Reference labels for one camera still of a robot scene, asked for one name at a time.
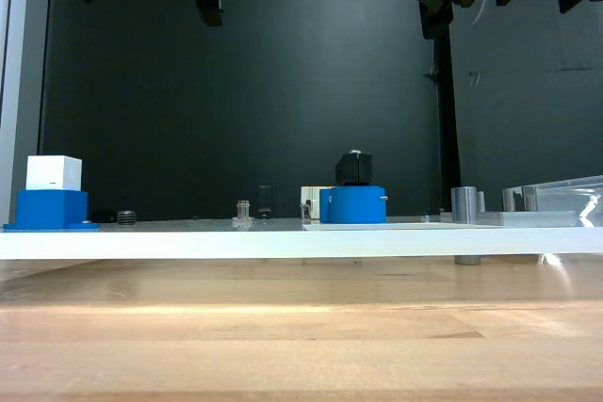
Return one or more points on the silver 16mm metal cylinder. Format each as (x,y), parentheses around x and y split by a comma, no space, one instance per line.
(464,204)

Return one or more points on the dark translucent cylinder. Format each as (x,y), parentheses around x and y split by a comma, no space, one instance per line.
(265,199)

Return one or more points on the white taskboard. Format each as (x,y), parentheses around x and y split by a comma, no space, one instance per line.
(282,244)

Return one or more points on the black block with screw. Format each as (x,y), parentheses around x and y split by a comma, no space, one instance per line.
(353,169)

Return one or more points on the small grey peg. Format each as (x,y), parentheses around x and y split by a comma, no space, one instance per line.
(482,202)

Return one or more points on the clear plastic tub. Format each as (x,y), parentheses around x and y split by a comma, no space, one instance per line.
(565,195)

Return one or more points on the white cube plug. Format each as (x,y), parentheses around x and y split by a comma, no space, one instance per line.
(52,171)

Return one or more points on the blue round holder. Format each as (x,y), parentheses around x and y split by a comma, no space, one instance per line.
(358,206)

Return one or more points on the white connector housing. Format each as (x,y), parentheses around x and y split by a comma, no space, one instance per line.
(308,195)

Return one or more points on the grey metal plate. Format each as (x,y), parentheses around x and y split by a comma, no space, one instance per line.
(532,219)

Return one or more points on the small metal screw clamp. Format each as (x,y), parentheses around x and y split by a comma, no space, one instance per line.
(304,211)

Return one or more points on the black threaded insert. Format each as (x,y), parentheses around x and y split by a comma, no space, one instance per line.
(126,217)

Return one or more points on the blue square socket base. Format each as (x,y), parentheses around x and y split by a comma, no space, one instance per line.
(47,209)

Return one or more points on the black wall post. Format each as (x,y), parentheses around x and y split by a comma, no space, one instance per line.
(445,115)

